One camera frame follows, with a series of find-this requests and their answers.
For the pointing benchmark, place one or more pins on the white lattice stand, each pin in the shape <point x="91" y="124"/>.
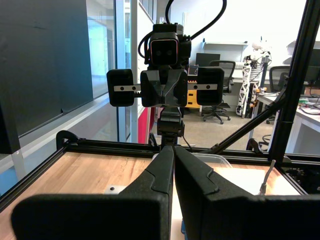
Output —
<point x="243" y="75"/>

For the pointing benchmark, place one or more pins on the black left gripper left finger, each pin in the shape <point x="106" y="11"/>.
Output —
<point x="100" y="215"/>

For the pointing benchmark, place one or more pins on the grey metal window frame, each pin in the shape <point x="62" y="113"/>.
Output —
<point x="75" y="112"/>

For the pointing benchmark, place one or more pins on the black mesh office chair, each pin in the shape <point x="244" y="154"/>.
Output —
<point x="228" y="75"/>
<point x="277" y="80"/>

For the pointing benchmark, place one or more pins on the clear block with metal posts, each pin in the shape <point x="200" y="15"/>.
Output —
<point x="117" y="189"/>

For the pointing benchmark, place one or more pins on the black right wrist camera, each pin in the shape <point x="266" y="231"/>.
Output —
<point x="163" y="50"/>

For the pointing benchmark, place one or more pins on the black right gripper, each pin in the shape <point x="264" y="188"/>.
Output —
<point x="211" y="97"/>

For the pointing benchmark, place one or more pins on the clear plastic tub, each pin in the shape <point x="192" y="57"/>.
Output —
<point x="217" y="158"/>

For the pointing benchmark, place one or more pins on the black aluminium frame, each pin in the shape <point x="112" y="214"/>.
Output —
<point x="100" y="146"/>

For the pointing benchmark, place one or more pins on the yellow drawer cabinet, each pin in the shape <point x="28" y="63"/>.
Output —
<point x="195" y="98"/>

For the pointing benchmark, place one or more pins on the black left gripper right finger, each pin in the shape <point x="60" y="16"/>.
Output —
<point x="237" y="217"/>

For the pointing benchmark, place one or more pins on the white task board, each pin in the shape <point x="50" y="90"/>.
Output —
<point x="237" y="180"/>

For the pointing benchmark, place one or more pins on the black computer monitor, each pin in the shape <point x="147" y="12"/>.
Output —
<point x="207" y="58"/>

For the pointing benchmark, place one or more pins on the white and red partition panel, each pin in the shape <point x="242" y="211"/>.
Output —
<point x="142" y="15"/>

